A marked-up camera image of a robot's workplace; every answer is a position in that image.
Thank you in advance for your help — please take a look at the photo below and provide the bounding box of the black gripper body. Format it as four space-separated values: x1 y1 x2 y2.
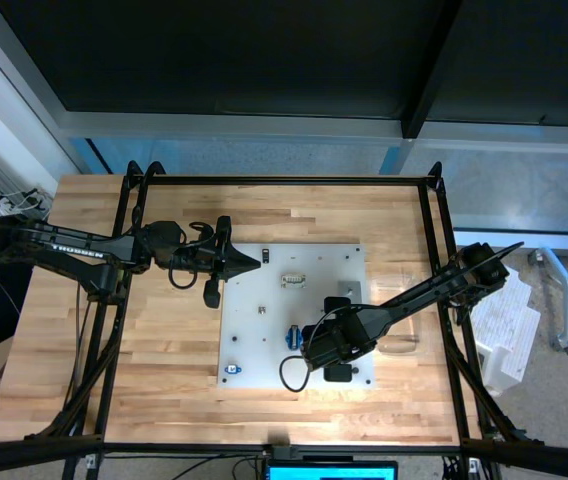
171 215 234 309
302 296 354 384

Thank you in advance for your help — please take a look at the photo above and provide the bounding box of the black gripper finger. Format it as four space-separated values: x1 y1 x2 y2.
226 262 261 284
226 240 261 264

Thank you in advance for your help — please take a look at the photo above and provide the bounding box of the white taskboard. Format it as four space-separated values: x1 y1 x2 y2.
217 243 376 389

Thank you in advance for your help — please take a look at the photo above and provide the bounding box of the clear plastic tub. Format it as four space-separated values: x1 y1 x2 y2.
371 277 423 356

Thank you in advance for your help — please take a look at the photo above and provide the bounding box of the grey metal block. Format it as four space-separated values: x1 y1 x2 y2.
337 279 363 301

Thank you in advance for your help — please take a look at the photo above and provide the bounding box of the blue laptop screen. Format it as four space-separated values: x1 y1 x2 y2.
263 459 399 480

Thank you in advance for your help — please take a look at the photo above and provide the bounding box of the white foam packaging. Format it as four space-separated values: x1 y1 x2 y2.
466 264 540 399

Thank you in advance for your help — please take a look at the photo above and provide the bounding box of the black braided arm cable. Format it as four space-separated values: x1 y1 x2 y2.
167 263 198 290

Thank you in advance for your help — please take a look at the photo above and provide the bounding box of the thin black camera cable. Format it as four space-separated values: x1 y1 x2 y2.
187 221 215 242

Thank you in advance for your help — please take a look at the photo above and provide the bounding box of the blue round connector mount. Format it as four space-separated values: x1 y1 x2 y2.
285 323 306 352

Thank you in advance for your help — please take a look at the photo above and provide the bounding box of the black aluminium frame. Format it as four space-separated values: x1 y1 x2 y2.
0 159 568 480

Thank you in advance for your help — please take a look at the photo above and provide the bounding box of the black table-level camera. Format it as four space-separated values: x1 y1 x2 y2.
268 438 298 461

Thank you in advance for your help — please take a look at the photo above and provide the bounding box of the white and black cable bundle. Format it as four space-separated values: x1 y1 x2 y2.
0 187 48 211

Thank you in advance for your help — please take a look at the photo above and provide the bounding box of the black vertical post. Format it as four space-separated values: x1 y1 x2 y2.
401 0 468 140

